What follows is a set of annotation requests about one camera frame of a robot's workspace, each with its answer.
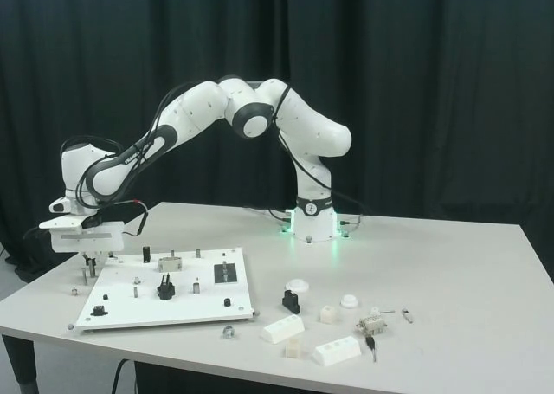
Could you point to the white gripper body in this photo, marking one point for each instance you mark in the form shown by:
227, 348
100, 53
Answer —
104, 239

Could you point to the metal square peg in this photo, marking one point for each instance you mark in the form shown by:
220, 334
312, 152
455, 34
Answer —
92, 270

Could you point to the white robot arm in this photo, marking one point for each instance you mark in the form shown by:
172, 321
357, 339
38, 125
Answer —
311, 125

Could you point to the tall metal peg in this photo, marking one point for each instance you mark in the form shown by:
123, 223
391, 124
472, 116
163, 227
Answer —
84, 277

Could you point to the metal round peg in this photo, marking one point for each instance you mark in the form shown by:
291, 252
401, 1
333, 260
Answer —
196, 286

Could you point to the white long peg holder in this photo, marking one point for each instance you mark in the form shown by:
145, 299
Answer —
283, 330
337, 350

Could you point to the flat white mounting plate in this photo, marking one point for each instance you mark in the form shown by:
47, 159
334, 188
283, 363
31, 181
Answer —
60, 223

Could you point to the black upright plug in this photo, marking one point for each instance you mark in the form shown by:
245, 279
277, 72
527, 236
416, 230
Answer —
146, 254

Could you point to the black waterproof plug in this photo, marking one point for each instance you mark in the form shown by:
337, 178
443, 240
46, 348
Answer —
165, 289

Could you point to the white task board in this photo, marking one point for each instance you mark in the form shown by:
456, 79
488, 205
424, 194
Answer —
182, 307

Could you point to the dark table leg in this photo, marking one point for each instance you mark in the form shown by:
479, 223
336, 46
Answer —
19, 363

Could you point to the clear round BNC plug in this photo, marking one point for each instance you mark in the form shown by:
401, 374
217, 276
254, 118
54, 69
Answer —
229, 332

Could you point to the black Ethernet plug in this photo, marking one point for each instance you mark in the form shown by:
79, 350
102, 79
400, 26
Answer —
291, 301

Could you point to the white large gear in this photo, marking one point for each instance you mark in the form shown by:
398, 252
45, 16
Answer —
300, 285

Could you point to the small white cube holder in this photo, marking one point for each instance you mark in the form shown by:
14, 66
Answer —
293, 348
328, 314

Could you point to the white small gear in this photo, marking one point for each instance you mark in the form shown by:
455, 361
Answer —
348, 302

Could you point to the metal D-SUB plug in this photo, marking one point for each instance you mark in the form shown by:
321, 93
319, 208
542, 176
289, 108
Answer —
369, 323

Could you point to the small metal bolt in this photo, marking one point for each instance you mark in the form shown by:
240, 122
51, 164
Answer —
407, 315

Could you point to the black curtains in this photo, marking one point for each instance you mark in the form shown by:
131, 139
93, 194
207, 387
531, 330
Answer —
411, 86

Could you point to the small white camera box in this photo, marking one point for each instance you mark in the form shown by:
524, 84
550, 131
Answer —
59, 205

